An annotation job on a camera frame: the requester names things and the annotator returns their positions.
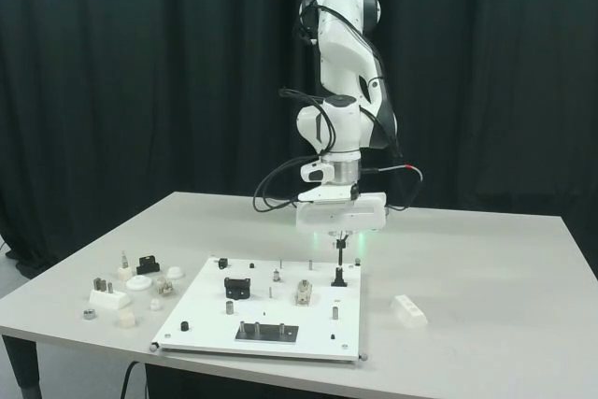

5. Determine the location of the white empty holder block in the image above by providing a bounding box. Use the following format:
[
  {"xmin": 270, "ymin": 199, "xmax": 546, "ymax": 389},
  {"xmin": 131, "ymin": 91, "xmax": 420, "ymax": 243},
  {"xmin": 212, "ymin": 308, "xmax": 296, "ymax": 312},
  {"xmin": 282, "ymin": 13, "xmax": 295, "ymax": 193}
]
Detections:
[{"xmin": 394, "ymin": 294, "xmax": 429, "ymax": 328}]

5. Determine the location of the black curtain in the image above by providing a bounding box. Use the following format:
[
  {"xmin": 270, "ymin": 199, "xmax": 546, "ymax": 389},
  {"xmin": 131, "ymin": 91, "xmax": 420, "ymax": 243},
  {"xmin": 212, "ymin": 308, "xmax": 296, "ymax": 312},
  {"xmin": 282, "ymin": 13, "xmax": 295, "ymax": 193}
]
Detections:
[{"xmin": 0, "ymin": 0, "xmax": 598, "ymax": 278}]

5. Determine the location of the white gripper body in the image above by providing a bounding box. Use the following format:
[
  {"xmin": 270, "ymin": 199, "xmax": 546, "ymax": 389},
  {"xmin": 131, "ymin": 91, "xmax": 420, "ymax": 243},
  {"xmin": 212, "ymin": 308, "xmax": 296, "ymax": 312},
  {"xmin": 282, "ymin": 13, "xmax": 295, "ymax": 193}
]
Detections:
[{"xmin": 294, "ymin": 192, "xmax": 389, "ymax": 235}]

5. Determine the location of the black table leg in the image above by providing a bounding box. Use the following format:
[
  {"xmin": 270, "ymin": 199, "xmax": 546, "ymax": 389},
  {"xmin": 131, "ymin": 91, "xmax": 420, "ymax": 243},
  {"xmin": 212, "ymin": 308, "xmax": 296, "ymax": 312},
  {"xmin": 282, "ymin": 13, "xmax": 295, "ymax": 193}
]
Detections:
[{"xmin": 2, "ymin": 335, "xmax": 39, "ymax": 399}]

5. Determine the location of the white task board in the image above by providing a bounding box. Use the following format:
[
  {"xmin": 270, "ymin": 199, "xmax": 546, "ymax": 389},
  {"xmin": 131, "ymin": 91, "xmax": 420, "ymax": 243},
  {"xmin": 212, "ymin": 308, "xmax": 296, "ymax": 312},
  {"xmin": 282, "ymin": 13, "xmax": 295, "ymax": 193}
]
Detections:
[{"xmin": 151, "ymin": 256, "xmax": 366, "ymax": 357}]

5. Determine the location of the white peg holder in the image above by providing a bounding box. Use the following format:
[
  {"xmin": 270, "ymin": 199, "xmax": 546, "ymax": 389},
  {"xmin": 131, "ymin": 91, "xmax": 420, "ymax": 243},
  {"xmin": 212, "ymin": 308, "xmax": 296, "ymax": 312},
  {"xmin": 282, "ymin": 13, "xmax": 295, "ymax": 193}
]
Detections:
[{"xmin": 88, "ymin": 287, "xmax": 133, "ymax": 310}]

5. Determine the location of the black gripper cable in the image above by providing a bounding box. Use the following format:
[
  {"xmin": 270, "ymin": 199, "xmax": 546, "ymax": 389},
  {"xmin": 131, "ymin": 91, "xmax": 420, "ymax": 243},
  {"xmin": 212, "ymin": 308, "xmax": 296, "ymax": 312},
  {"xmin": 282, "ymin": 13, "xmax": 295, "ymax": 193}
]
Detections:
[{"xmin": 251, "ymin": 155, "xmax": 324, "ymax": 213}]

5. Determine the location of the black floor cable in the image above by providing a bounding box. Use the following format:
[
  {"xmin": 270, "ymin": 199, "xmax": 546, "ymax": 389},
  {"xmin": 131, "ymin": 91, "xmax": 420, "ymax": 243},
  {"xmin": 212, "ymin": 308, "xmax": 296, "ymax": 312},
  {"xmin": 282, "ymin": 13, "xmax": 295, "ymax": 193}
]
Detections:
[{"xmin": 121, "ymin": 360, "xmax": 142, "ymax": 399}]

